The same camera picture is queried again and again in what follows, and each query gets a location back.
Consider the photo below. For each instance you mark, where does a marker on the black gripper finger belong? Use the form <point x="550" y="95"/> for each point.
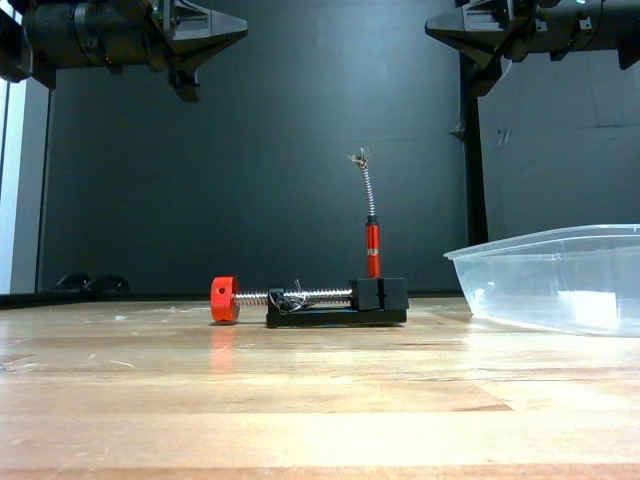
<point x="447" y="23"/>
<point x="475" y="51"/>
<point x="200" y="50"/>
<point x="225" y="24"/>

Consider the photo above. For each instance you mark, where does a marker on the black clamp with red knob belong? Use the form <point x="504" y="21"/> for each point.
<point x="380" y="300"/>

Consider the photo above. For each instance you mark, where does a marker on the small white block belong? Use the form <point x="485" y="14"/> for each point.
<point x="587" y="307"/>

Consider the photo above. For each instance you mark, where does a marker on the clear plastic tub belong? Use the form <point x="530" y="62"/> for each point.
<point x="500" y="285"/>

